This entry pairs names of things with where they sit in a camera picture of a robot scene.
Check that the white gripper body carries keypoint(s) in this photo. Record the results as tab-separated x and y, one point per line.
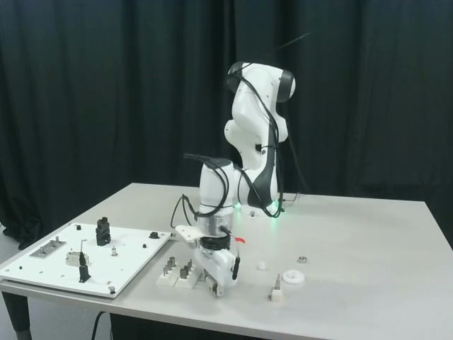
217	267

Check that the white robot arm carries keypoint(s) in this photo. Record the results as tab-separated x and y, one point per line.
255	117

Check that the thin black rod red tag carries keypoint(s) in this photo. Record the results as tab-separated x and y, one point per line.
236	267

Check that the medium metal square peg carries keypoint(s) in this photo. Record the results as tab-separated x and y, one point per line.
186	269

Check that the white square peg holder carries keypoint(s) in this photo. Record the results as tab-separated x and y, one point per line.
185	282

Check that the large metal square peg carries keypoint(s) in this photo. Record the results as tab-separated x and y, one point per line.
183	274

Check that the white small gear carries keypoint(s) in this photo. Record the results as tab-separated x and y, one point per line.
261	266

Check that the large metal round peg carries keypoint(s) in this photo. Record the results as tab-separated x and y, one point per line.
171	263

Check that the medium metal round peg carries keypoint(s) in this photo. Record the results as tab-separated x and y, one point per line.
168	267

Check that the white round peg holder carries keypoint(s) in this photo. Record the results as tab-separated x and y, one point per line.
166	280

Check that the metal bolt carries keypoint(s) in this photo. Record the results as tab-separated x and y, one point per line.
278	280

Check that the small white bolt holder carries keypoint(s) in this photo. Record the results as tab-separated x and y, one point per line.
277	294

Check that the white large gear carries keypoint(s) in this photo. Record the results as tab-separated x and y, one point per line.
295	279

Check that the metal hex nut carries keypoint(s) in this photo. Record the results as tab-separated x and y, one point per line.
302	259

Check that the metal BNC plug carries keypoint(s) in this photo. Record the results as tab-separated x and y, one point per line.
114	252

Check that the white task board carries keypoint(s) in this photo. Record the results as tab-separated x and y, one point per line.
88	262

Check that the black table leg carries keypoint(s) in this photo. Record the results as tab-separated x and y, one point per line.
16	313

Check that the black curtain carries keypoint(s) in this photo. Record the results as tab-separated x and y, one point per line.
88	88

